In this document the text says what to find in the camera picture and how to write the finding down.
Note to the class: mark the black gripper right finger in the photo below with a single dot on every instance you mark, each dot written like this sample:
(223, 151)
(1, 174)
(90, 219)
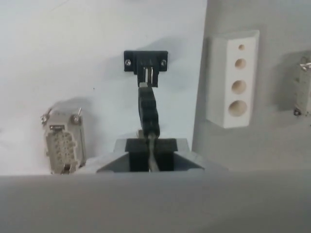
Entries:
(165, 155)

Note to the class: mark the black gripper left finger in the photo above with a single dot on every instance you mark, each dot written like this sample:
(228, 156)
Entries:
(136, 155)

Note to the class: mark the white holder with holes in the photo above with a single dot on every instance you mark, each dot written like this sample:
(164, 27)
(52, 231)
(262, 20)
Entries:
(236, 82)

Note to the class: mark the white task board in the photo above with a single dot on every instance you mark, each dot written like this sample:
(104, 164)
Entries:
(73, 60)

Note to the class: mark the beige waterproof plug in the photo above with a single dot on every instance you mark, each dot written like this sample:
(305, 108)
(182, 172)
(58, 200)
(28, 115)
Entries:
(303, 89)

